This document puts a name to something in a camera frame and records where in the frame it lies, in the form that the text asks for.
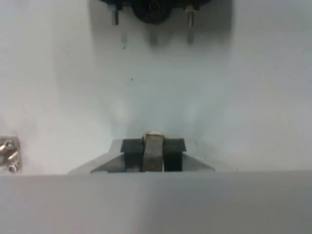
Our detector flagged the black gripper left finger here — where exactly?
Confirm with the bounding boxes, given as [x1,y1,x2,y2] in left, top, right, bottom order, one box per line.
[90,138,145,174]

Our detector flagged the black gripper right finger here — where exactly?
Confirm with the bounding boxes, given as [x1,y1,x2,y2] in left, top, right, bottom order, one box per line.
[162,137,216,172]

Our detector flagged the metal square peg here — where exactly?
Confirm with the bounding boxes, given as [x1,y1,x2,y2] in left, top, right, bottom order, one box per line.
[142,133,165,173]

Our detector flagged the white task board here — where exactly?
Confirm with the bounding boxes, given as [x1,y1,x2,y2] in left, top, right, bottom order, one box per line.
[0,0,312,176]

